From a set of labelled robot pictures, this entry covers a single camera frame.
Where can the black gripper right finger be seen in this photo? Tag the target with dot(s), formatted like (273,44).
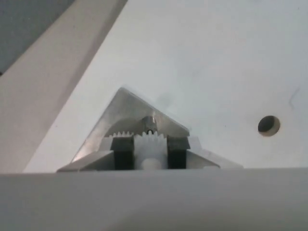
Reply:
(176,154)

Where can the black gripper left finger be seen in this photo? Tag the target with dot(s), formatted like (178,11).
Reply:
(124,154)

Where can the white small gear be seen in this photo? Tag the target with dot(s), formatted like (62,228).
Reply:
(149,149)

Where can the white medium gear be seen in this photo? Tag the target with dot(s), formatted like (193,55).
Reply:
(122,126)

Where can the white task board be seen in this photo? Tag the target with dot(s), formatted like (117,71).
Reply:
(216,48)

